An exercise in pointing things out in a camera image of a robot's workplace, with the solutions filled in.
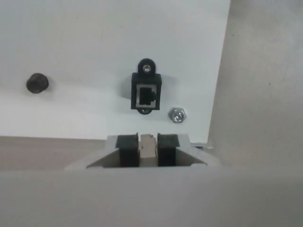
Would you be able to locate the white task board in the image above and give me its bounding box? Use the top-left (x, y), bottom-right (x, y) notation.
top-left (0, 0), bottom-right (232, 145)

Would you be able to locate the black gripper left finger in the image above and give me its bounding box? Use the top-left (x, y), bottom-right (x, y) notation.
top-left (86, 133), bottom-right (141, 169)

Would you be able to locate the grey Ethernet plug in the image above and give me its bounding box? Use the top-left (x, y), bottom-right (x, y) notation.
top-left (139, 134), bottom-right (159, 166)

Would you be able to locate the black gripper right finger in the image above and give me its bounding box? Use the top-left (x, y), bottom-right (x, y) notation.
top-left (157, 132), bottom-right (207, 166)

